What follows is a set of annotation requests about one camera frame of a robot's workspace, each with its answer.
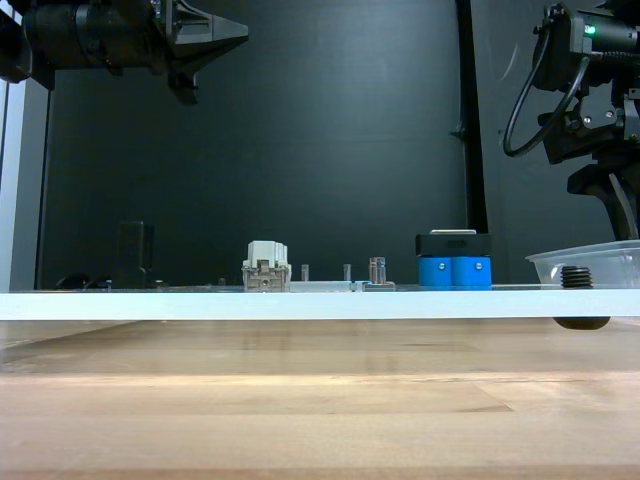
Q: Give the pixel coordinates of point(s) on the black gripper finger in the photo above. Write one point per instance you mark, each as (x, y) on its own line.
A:
(200, 27)
(595, 182)
(632, 200)
(200, 57)

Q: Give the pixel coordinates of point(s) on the grey connector housing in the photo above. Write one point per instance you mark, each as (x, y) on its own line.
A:
(265, 265)

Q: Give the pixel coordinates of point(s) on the white taskboard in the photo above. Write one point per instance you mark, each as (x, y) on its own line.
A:
(320, 305)

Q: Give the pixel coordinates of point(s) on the clear plastic tub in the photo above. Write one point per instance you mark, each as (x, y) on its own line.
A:
(610, 265)

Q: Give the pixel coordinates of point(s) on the black pillar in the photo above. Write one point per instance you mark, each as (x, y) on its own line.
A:
(472, 125)

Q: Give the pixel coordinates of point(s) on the black rubber foot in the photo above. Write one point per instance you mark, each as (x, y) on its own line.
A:
(580, 324)

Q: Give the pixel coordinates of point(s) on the small black clamp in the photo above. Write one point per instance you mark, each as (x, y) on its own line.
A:
(132, 250)

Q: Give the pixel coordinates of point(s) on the small metal socket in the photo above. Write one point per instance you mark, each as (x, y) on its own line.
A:
(378, 270)

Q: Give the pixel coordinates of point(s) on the clear acrylic block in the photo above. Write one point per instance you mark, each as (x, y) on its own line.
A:
(320, 286)

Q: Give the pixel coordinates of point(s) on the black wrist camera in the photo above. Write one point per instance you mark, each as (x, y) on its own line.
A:
(552, 45)

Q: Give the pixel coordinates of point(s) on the blue black connector mount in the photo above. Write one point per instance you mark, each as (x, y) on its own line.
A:
(452, 272)

